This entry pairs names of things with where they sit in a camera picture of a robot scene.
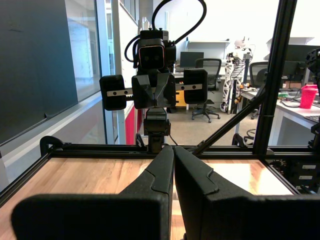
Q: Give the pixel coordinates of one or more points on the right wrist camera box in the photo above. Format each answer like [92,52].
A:
[150,56]

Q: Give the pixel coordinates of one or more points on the yellow cabinet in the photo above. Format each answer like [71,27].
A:
[180,98]

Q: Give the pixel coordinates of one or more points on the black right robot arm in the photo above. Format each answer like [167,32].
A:
[157,125]

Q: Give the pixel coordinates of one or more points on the black metal frame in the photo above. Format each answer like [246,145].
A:
[273,75]

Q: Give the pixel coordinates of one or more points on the black office chair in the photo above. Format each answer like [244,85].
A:
[257,72]
[212,72]

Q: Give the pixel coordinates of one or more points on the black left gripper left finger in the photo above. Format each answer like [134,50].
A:
[100,217]

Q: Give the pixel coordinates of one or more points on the black computer monitor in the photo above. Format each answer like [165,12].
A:
[191,58]

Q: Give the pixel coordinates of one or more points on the black controller box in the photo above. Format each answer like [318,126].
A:
[295,175]

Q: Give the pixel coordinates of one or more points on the red panel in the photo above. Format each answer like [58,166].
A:
[130,125]

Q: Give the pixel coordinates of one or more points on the white and black humanoid robot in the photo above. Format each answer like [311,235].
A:
[236,72]

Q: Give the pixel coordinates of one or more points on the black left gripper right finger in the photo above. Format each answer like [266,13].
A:
[237,217]

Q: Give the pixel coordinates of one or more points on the white desk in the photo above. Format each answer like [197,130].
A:
[292,112]

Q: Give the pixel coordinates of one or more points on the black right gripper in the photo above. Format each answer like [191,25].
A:
[113,102]

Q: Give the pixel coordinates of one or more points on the pink cup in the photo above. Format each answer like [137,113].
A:
[308,97]

